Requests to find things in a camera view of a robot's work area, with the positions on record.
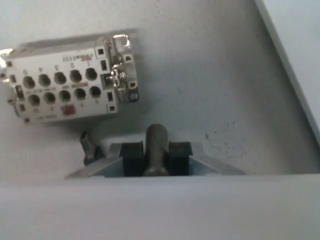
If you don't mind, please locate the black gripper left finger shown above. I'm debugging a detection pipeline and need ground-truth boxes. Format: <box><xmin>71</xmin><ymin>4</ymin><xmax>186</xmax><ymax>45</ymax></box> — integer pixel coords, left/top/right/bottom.
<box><xmin>63</xmin><ymin>141</ymin><xmax>145</xmax><ymax>180</ymax></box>

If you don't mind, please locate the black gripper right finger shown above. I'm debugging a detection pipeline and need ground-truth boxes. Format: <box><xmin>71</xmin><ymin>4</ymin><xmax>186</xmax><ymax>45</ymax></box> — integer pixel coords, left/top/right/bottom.
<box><xmin>168</xmin><ymin>140</ymin><xmax>247</xmax><ymax>177</ymax></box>

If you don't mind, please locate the metal round peg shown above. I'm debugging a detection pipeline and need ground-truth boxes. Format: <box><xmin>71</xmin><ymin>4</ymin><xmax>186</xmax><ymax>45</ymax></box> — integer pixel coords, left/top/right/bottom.
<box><xmin>142</xmin><ymin>122</ymin><xmax>171</xmax><ymax>177</ymax></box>

